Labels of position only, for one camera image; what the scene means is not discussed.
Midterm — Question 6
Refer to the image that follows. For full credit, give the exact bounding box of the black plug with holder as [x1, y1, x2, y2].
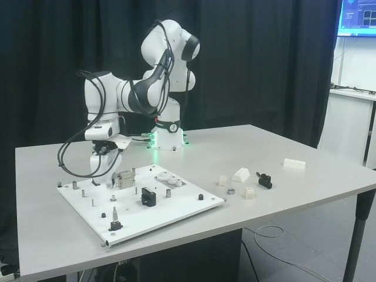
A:
[256, 171, 274, 189]

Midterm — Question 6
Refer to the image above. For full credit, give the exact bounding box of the grey floor cable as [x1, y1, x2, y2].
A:
[253, 225, 376, 282]

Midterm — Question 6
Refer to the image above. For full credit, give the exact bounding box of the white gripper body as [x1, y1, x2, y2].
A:
[89, 150, 123, 185]

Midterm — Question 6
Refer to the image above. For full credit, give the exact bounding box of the white task board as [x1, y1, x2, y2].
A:
[56, 163, 227, 248]

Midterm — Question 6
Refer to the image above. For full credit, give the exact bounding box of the black curtain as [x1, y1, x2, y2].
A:
[0, 0, 344, 259]

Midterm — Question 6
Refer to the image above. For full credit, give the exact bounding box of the black box under table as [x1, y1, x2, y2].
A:
[79, 227, 245, 282]

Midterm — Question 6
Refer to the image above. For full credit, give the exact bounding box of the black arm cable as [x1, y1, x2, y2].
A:
[129, 19, 177, 118]
[57, 69, 122, 180]

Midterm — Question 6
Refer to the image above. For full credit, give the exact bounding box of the white cabinet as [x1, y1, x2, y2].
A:
[318, 86, 376, 170]

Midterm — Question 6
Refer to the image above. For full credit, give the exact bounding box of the long white flat holder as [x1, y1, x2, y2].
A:
[283, 157, 307, 170]

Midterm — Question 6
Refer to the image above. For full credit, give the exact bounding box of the blue screen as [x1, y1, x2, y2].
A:
[337, 0, 376, 38]

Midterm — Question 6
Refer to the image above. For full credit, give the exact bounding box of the metal socket block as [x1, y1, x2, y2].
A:
[115, 167, 137, 190]

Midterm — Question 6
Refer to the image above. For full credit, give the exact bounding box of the black D-SUB plug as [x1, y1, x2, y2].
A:
[140, 186, 157, 206]

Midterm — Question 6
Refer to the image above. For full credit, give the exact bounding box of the long white sloped holder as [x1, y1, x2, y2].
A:
[231, 167, 251, 183]

